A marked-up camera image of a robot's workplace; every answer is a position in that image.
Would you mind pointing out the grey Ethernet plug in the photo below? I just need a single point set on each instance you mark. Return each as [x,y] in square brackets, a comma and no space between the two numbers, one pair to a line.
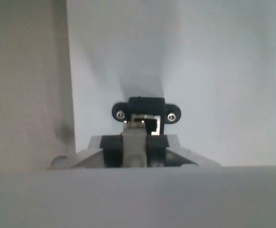
[134,145]

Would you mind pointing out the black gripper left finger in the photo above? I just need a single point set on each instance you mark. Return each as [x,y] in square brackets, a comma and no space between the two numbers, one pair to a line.
[109,152]

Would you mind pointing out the white task board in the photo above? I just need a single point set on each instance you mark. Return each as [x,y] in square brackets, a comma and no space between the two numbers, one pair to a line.
[200,71]

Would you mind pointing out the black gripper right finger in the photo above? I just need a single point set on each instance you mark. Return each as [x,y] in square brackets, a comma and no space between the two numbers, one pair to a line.
[158,150]

